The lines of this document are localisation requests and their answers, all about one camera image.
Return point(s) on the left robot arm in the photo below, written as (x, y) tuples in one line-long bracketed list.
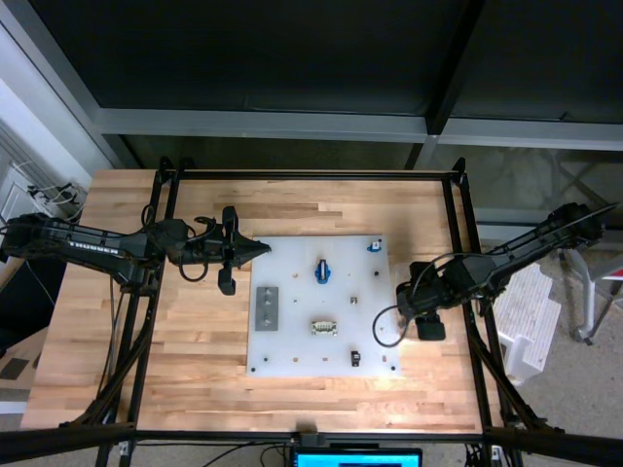
[(97, 248)]

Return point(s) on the small blue socket block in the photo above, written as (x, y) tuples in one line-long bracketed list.
[(373, 246)]

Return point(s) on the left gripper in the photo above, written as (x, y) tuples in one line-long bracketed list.
[(231, 243)]

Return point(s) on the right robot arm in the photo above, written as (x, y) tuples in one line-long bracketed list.
[(516, 258)]

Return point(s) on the blue screen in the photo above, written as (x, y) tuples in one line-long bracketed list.
[(357, 459)]

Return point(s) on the grey peg plate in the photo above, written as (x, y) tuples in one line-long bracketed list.
[(260, 311)]

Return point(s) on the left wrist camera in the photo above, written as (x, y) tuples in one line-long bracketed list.
[(227, 283)]

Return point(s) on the black frame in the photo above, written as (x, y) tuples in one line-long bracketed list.
[(465, 233)]

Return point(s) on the black block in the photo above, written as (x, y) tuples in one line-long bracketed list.
[(355, 358)]

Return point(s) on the beige many-pin connector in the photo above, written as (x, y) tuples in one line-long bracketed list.
[(321, 328)]

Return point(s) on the large blue socket block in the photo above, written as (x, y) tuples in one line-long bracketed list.
[(322, 271)]

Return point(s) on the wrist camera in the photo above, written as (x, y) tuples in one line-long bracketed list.
[(227, 283), (431, 330)]

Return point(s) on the white foam block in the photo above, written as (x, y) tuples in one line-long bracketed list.
[(528, 321)]

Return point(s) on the white task board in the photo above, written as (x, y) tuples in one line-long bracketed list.
[(292, 350)]

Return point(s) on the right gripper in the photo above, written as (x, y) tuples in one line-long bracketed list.
[(418, 294)]

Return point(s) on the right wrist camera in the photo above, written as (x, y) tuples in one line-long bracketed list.
[(431, 330)]

